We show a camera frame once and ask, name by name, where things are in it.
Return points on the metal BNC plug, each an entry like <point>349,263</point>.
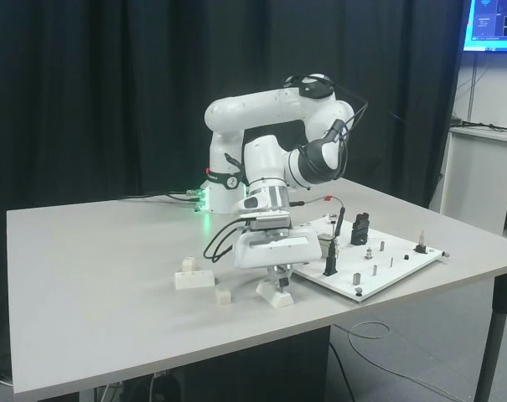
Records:
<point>368,253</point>

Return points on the white task board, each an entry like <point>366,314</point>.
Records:
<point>395,272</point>

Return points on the black D-SUB plug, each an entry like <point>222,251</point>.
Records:
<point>360,230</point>

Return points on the white peg holder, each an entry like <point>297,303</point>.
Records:
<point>274,298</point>

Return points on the black USB plug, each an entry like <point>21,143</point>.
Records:
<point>329,264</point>

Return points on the long white holder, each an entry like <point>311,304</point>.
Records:
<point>193,279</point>

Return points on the blue screen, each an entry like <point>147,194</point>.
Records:
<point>494,25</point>

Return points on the dark table leg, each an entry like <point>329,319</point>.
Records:
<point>494,335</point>

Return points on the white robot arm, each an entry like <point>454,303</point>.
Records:
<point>257,104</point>

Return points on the large metal square peg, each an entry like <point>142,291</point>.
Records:
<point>357,278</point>

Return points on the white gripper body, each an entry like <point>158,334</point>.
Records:
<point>278,249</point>

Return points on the small white cube holder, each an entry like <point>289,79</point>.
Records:
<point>189,264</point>
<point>223,296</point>

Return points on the black curtain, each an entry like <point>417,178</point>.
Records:
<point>89,84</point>

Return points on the white cabinet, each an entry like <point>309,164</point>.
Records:
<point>479,180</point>

